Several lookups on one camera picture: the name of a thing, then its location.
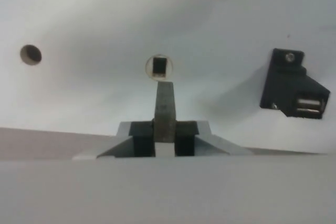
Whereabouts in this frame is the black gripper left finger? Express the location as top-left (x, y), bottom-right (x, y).
top-left (96, 121), bottom-right (156, 158)

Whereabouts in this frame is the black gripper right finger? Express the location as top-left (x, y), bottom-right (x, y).
top-left (173, 120), bottom-right (255, 157)

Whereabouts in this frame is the metal square peg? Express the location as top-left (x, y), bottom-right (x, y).
top-left (153, 81), bottom-right (176, 144)

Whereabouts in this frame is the white task board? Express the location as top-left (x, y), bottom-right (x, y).
top-left (0, 0), bottom-right (336, 156)

